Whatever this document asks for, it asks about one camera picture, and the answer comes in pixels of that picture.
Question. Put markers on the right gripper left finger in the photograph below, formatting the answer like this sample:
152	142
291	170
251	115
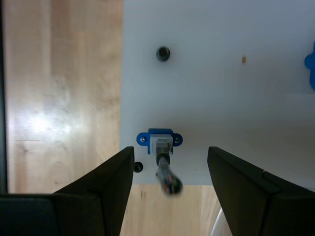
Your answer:
113	182

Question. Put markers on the blue D-sub connector mount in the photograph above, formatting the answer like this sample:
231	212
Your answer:
311	73

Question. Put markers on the black table frame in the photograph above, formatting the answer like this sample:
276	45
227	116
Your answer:
2	98

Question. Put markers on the small black corner screw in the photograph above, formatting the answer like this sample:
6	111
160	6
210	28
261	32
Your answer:
138	167

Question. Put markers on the white task board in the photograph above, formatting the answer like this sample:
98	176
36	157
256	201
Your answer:
221	110

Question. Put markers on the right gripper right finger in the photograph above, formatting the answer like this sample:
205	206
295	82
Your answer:
236	182

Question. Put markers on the black threaded screw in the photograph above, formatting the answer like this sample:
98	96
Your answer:
163	54

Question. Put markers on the blue RJ45 socket mount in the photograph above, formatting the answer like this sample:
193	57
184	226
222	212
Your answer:
142	140

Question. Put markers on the clear plastic tub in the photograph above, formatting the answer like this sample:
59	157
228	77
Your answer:
217	221

